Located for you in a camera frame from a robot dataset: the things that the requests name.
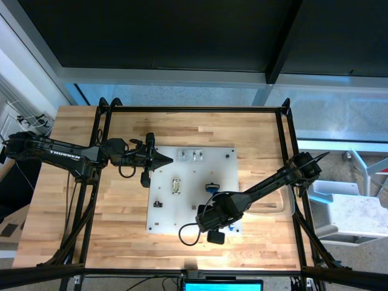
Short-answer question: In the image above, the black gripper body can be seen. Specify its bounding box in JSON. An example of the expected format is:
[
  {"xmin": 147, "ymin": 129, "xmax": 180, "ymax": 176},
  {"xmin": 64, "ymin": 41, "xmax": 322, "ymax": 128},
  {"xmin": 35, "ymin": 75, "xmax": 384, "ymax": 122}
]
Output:
[
  {"xmin": 195, "ymin": 202, "xmax": 232, "ymax": 246},
  {"xmin": 121, "ymin": 132, "xmax": 156, "ymax": 189}
]

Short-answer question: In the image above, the screen with blue edge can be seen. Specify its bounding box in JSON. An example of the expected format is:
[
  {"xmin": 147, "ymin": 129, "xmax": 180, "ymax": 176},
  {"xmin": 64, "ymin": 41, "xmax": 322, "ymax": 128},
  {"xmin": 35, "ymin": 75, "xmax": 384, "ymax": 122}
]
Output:
[{"xmin": 181, "ymin": 279, "xmax": 264, "ymax": 291}]

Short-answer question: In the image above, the black camera box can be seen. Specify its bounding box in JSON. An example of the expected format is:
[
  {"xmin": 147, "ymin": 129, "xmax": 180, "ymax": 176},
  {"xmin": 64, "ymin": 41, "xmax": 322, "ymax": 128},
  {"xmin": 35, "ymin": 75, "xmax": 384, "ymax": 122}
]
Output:
[{"xmin": 181, "ymin": 266, "xmax": 203, "ymax": 279}]

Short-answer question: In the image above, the white task board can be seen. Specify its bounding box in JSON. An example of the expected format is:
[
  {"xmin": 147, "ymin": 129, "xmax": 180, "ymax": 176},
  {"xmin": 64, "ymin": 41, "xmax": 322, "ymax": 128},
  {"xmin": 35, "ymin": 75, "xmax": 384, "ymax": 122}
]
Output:
[{"xmin": 146, "ymin": 146, "xmax": 244, "ymax": 235}]

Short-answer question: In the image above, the white metal stand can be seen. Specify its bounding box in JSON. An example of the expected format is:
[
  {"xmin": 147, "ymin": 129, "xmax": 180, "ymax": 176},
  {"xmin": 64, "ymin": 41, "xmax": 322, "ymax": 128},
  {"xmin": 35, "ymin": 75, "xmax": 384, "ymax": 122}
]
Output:
[{"xmin": 312, "ymin": 178, "xmax": 388, "ymax": 245}]

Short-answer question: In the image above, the white cable bundle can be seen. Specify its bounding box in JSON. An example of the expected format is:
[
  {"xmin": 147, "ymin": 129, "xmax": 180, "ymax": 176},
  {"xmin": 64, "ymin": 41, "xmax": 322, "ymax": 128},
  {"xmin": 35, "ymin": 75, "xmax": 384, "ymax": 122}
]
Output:
[{"xmin": 16, "ymin": 113, "xmax": 51, "ymax": 128}]

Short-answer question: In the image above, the black vertical post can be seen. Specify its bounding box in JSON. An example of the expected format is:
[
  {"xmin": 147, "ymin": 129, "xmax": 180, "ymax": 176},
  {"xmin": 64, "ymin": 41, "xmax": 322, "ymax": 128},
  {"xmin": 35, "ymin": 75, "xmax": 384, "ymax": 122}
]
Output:
[{"xmin": 266, "ymin": 0, "xmax": 304, "ymax": 85}]

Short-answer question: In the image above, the brown cardboard box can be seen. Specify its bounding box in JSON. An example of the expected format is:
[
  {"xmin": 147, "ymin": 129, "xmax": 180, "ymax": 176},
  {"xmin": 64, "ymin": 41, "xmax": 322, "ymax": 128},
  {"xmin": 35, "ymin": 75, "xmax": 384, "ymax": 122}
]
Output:
[{"xmin": 0, "ymin": 202, "xmax": 31, "ymax": 252}]

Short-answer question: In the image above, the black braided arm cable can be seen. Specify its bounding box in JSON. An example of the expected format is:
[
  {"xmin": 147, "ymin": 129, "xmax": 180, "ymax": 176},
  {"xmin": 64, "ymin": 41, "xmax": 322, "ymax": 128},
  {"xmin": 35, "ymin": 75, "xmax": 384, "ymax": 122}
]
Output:
[{"xmin": 118, "ymin": 163, "xmax": 136, "ymax": 179}]

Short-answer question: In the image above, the silver plate with posts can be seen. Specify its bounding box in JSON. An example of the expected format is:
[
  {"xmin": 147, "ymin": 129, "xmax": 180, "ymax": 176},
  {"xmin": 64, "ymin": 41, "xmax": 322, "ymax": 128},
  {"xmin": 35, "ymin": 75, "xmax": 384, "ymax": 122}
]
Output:
[{"xmin": 177, "ymin": 149, "xmax": 205, "ymax": 163}]

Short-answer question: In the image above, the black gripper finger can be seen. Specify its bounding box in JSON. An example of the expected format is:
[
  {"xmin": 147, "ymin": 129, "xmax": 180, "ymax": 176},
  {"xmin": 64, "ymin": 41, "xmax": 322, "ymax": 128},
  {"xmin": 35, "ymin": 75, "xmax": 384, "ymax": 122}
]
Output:
[
  {"xmin": 153, "ymin": 159, "xmax": 175, "ymax": 172},
  {"xmin": 153, "ymin": 150, "xmax": 175, "ymax": 162}
]

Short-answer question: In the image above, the black aluminium table frame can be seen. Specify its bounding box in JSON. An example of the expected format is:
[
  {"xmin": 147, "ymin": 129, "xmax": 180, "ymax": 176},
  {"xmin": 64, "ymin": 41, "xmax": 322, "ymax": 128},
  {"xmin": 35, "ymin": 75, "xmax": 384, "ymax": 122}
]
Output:
[{"xmin": 0, "ymin": 96, "xmax": 388, "ymax": 291}]

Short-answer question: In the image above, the clear plastic tub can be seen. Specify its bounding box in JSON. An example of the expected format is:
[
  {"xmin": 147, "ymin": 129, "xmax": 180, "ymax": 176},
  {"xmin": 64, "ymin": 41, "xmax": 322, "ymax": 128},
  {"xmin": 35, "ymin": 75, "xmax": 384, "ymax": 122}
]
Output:
[{"xmin": 238, "ymin": 181, "xmax": 297, "ymax": 216}]

